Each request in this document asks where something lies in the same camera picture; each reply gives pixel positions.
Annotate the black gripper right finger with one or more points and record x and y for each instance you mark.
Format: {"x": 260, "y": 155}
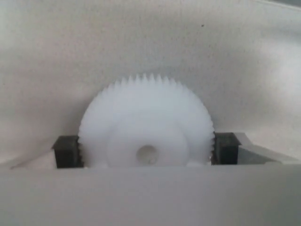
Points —
{"x": 225, "y": 150}

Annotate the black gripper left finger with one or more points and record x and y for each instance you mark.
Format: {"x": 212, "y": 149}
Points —
{"x": 68, "y": 153}

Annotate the white large gear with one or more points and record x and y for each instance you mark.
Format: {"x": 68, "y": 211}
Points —
{"x": 145, "y": 113}

